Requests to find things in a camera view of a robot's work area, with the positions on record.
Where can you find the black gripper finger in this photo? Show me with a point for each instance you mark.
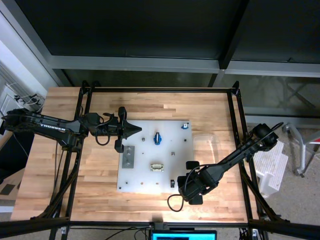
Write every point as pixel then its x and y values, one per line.
pixel 182 180
pixel 131 131
pixel 131 127
pixel 183 189

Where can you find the silver black plug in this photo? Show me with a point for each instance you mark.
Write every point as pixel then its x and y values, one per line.
pixel 157 137

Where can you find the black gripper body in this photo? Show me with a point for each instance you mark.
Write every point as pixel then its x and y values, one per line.
pixel 121 130
pixel 195 185

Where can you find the clear plastic tub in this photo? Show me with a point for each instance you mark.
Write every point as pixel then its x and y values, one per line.
pixel 206 147

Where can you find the black upright post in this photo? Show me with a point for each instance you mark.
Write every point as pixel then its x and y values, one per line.
pixel 230 42

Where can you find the cardboard box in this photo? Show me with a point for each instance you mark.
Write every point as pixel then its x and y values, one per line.
pixel 12 180

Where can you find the grey metal plate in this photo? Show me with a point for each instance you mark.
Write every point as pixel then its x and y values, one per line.
pixel 125 157

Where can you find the small blue white connector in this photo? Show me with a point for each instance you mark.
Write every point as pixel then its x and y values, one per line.
pixel 184 126

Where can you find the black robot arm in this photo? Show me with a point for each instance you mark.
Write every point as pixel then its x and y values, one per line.
pixel 50 126
pixel 237 152

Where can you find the black metal frame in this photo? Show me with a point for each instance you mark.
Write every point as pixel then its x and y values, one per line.
pixel 160 89

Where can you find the laptop with blue screen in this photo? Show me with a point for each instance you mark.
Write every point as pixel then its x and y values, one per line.
pixel 183 236

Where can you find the blue connector mount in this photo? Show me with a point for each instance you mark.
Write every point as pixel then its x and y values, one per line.
pixel 154 142

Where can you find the black box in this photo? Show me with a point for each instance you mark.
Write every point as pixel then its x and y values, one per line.
pixel 12 155

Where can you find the beige connector housing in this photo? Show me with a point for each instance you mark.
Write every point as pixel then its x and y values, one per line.
pixel 157 167

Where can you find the black upright bracket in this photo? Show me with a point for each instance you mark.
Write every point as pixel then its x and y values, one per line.
pixel 172 183

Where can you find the white taskboard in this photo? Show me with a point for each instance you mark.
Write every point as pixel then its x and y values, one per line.
pixel 145 175

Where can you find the grey metal partition frame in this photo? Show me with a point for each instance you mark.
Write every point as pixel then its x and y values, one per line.
pixel 135 63

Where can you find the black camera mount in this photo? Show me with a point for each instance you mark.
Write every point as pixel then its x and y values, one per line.
pixel 158 223

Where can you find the chair with silver legs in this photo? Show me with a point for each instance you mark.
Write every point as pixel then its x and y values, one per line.
pixel 301 155

